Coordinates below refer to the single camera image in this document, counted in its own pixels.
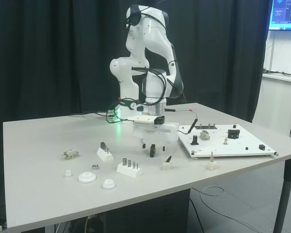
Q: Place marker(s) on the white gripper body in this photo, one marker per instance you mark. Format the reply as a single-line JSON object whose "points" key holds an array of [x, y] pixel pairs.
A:
{"points": [[168, 132]]}

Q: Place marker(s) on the black D-SUB plug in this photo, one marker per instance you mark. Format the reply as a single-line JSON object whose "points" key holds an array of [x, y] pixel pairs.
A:
{"points": [[152, 150]]}

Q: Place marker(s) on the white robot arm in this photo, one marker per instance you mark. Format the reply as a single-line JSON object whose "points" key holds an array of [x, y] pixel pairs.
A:
{"points": [[135, 48]]}

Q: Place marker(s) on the black USB plug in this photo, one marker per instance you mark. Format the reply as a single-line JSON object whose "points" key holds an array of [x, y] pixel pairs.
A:
{"points": [[168, 159]]}

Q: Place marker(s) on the white USB plug holder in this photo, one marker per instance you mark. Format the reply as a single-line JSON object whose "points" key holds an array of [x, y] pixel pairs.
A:
{"points": [[167, 166]]}

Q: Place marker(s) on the medium metal round peg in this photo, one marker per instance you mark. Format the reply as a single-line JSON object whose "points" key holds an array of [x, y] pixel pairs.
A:
{"points": [[129, 163]]}

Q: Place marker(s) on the large metal round peg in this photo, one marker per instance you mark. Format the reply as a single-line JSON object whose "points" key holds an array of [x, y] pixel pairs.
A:
{"points": [[124, 162]]}

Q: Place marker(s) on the thin black probe rod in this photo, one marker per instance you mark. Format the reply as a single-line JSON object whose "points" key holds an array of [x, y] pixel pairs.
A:
{"points": [[193, 125]]}

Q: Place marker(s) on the white round peg holder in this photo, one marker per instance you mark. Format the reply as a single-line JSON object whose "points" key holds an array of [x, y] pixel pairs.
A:
{"points": [[129, 171]]}

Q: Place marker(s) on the small metal square peg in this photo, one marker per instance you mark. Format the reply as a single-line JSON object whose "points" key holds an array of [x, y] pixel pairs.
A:
{"points": [[106, 148]]}

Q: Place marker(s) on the white square peg holder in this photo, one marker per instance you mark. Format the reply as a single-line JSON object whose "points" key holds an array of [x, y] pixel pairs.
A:
{"points": [[104, 156]]}

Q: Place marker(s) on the large metal square peg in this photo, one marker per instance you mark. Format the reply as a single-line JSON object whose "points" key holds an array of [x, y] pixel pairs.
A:
{"points": [[102, 145]]}

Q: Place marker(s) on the metal BNC plug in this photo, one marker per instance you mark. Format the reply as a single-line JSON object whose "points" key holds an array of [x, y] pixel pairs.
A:
{"points": [[211, 157]]}

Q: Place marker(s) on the white BNC plug holder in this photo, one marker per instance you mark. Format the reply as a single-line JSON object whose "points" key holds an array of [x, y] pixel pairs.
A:
{"points": [[211, 166]]}

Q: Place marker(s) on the white medium gear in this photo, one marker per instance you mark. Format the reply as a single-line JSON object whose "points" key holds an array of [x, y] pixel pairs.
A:
{"points": [[108, 184]]}

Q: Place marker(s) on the metal bolt nut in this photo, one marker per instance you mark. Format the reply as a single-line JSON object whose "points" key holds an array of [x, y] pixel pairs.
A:
{"points": [[95, 166]]}

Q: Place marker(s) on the white task board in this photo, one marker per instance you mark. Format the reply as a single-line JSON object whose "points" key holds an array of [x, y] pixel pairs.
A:
{"points": [[220, 148]]}

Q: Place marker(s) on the white large gear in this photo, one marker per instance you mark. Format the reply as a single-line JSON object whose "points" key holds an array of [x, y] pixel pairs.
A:
{"points": [[87, 177]]}

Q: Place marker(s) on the black box under table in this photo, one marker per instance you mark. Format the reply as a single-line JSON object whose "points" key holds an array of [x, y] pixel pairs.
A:
{"points": [[148, 213]]}

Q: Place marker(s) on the grey waterproof plug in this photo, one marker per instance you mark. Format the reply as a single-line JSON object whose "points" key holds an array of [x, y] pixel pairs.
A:
{"points": [[71, 154]]}

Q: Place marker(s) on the black curtain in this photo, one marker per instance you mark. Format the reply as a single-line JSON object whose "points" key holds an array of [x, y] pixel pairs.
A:
{"points": [[51, 60]]}

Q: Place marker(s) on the dark grey table leg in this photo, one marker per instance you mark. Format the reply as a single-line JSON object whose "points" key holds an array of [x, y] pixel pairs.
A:
{"points": [[285, 194]]}

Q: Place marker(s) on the blue monitor screen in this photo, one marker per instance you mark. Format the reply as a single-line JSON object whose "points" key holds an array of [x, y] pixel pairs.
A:
{"points": [[285, 14]]}

